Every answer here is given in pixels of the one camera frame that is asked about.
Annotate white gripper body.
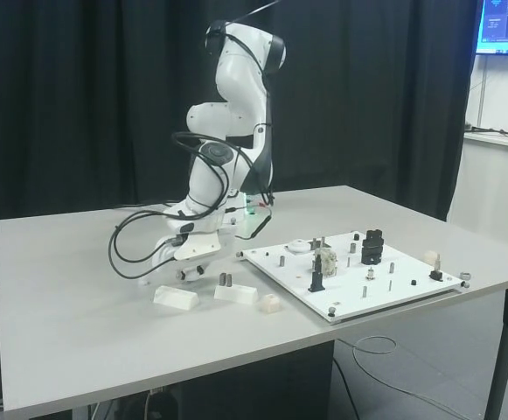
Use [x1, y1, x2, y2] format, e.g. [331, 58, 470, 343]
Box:
[148, 238, 209, 284]

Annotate white large gear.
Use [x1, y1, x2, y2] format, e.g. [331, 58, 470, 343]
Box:
[284, 239, 311, 256]

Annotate flat white mounting plate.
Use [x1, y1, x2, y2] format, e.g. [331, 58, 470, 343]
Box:
[172, 234, 223, 264]

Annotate white peg holder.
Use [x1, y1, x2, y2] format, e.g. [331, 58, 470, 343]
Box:
[212, 283, 258, 306]
[152, 284, 200, 312]

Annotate white task board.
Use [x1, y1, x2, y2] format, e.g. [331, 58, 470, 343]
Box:
[235, 229, 471, 327]

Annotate clear Ethernet plug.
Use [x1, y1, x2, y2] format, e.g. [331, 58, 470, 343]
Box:
[317, 248, 338, 277]

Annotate black curtain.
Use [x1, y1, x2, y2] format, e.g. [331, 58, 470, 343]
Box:
[0, 0, 484, 386]

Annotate black D-SUB plug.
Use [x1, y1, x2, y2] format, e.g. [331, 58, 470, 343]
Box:
[360, 227, 386, 266]

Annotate white cabinet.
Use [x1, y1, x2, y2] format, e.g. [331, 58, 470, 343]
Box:
[448, 129, 508, 254]

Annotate dark grey table leg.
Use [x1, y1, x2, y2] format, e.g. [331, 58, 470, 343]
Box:
[484, 286, 508, 420]

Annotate blue screen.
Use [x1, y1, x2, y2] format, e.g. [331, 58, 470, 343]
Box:
[475, 0, 508, 57]

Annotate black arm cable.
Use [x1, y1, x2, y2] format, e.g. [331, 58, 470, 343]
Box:
[108, 0, 281, 282]

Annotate tall black plug with cable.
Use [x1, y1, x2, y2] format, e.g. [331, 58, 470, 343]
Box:
[308, 255, 328, 293]

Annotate black floor cable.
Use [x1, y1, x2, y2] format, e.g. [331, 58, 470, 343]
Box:
[332, 356, 372, 420]

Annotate grey floor cable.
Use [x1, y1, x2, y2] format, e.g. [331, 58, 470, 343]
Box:
[351, 335, 508, 420]

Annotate black cable on cabinet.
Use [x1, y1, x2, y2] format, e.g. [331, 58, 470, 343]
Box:
[463, 124, 508, 142]

